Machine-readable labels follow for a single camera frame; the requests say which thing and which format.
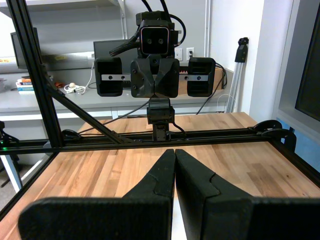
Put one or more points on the stack of books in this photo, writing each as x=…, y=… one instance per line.
x=25, y=86

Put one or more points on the black computer monitor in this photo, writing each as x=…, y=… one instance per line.
x=105, y=50
x=16, y=50

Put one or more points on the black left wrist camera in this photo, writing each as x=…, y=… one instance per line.
x=154, y=41

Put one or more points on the white wall outlet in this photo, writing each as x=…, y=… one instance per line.
x=190, y=53
x=178, y=53

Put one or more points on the black silver tripod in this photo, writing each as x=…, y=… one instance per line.
x=241, y=53

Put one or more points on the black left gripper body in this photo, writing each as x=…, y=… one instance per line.
x=108, y=87

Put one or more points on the black aluminium frame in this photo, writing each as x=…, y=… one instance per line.
x=32, y=62

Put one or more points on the white wall shelf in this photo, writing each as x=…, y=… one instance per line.
x=75, y=3

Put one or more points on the grey desk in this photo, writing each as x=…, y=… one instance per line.
x=37, y=102

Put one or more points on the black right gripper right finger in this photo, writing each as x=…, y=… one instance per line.
x=250, y=220

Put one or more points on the white taskboard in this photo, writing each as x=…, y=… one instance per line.
x=178, y=225

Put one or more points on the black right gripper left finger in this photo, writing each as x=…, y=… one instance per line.
x=100, y=220

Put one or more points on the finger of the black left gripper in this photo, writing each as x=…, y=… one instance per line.
x=168, y=80
x=140, y=80

